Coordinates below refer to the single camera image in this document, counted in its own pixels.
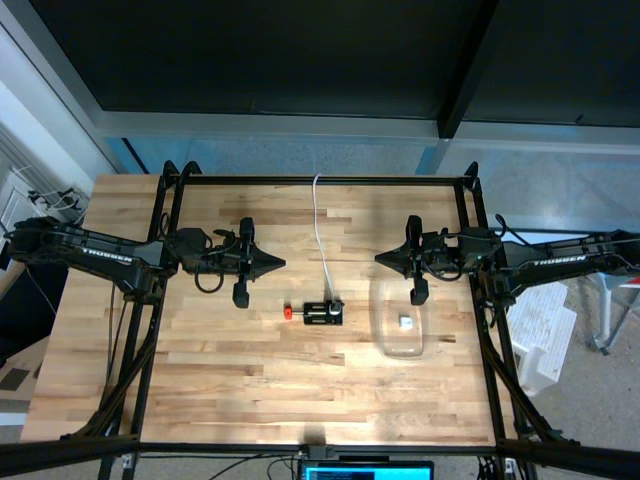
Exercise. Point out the white square plug holder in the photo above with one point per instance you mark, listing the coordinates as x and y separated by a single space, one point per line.
406 321

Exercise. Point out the black aluminium frame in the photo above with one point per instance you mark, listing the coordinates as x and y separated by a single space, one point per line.
250 181

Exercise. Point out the clear plastic tub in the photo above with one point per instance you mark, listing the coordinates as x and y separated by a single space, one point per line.
390 345

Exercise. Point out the white step stool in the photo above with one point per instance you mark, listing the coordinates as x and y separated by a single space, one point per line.
542 330

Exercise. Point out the laptop screen with blue edge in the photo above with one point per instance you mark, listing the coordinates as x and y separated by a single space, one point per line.
365 471

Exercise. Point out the black curved frame bracket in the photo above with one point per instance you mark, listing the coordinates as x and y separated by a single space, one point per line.
472 175
190 169
167 172

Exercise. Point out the black table-level camera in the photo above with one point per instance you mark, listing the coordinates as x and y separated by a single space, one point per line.
315 450

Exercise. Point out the grey metal stand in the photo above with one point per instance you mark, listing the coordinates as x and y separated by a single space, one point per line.
607 310

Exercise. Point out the brown cardboard box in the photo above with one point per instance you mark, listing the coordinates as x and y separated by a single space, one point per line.
20 370

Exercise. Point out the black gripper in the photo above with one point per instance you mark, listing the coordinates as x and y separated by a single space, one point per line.
440 255
225 257

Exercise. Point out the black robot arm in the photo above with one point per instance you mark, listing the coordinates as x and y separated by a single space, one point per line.
560 262
100 252

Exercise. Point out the black vise clamp, orange knob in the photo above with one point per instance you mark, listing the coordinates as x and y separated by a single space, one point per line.
315 314

